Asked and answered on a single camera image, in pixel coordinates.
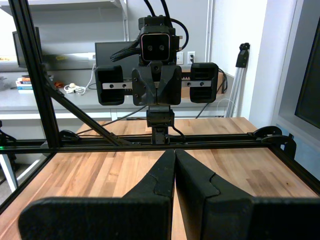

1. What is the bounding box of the grey office desk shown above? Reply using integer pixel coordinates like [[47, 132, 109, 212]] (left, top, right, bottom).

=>
[[0, 67, 236, 121]]

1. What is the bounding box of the white coiled cable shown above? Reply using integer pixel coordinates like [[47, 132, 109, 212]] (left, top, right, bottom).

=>
[[63, 82, 87, 96]]

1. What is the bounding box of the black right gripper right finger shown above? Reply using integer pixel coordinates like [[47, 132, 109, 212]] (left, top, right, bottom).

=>
[[174, 148, 320, 240]]

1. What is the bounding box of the black aluminium frame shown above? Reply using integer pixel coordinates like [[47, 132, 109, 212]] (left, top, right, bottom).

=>
[[0, 0, 320, 218]]

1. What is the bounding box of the stack of books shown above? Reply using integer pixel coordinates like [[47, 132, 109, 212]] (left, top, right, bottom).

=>
[[15, 77, 34, 94]]

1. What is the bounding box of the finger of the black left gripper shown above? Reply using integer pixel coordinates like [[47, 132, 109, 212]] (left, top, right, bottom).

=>
[[131, 67, 158, 106], [156, 65, 183, 105]]

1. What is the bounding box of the white wall shelf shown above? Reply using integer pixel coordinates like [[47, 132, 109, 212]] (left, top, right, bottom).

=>
[[0, 0, 130, 42]]

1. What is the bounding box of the aluminium stand with black head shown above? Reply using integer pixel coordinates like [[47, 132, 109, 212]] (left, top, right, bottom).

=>
[[224, 42, 251, 118]]

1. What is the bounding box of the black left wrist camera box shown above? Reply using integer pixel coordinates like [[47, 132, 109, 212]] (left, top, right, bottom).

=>
[[139, 26, 176, 63]]

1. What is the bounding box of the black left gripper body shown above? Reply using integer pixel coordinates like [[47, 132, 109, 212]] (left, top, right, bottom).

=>
[[94, 62, 220, 106]]

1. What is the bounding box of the white table leg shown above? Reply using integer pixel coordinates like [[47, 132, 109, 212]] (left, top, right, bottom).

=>
[[0, 153, 19, 193]]

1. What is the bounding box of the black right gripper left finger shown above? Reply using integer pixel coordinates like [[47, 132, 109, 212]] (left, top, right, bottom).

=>
[[17, 148, 175, 240]]

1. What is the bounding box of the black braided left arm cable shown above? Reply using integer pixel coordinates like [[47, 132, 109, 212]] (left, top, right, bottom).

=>
[[109, 37, 142, 64]]

